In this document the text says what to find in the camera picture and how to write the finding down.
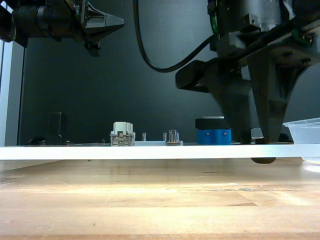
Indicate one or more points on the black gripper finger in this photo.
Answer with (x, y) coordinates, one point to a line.
(272, 100)
(100, 32)
(235, 105)
(112, 22)

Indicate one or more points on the silver M12 hex nut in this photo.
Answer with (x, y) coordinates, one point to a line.
(257, 133)

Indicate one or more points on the blue and black connector socket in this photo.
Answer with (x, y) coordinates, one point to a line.
(212, 136)

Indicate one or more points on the clear plastic tub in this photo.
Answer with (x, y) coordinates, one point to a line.
(307, 132)

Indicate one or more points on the black round foot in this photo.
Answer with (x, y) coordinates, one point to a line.
(263, 160)

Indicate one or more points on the small steel threaded stud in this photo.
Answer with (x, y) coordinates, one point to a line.
(164, 137)
(177, 137)
(144, 137)

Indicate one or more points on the small metal connector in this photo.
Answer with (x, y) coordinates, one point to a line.
(172, 136)

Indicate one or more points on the white plastic board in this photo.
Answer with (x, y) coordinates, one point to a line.
(160, 152)

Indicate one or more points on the aluminium block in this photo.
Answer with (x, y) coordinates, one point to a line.
(150, 143)

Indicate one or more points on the beige connector housing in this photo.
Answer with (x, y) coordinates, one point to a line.
(122, 130)

